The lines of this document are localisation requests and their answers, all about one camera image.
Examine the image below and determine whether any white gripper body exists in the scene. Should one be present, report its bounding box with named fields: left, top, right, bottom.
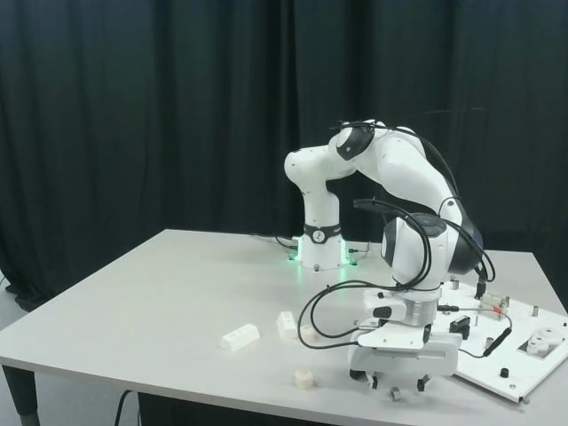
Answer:
left=347, top=331, right=463, bottom=381

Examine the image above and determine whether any flat white mounting plate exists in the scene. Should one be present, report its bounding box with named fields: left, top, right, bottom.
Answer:
left=358, top=328, right=425, bottom=350

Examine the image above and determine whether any white task board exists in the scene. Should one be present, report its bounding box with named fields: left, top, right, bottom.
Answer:
left=353, top=273, right=568, bottom=405

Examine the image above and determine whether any black stepped block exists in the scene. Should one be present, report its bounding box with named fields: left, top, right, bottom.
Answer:
left=448, top=313, right=472, bottom=341

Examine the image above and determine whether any black rod with red tag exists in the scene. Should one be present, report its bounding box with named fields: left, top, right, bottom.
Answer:
left=437, top=302, right=515, bottom=359

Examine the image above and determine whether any white block holder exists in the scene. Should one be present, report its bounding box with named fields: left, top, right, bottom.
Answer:
left=275, top=311, right=299, bottom=341

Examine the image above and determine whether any white large gear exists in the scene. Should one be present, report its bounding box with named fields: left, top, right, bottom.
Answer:
left=537, top=327, right=563, bottom=348

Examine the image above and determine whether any long white peg holder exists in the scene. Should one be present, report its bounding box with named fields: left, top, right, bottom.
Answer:
left=219, top=324, right=262, bottom=352

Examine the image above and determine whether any dark table leg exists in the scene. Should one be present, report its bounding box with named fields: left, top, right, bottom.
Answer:
left=1, top=364, right=37, bottom=426

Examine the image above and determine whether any black curtain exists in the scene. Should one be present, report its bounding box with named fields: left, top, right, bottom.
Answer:
left=0, top=0, right=568, bottom=312

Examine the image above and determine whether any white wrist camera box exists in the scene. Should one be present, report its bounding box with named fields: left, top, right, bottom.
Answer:
left=362, top=290, right=406, bottom=321

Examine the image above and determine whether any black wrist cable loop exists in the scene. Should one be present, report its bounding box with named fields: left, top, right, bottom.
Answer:
left=296, top=198, right=434, bottom=350

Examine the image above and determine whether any grey base cable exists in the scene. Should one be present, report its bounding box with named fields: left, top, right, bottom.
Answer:
left=347, top=241, right=375, bottom=259

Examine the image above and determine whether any black base cable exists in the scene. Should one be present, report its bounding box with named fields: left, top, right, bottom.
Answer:
left=252, top=233, right=304, bottom=250

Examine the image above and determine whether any black upper arm cable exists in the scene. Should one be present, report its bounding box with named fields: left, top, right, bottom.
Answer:
left=330, top=118, right=496, bottom=285

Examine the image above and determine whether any black cable under table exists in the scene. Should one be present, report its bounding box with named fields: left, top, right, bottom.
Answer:
left=115, top=389, right=139, bottom=426

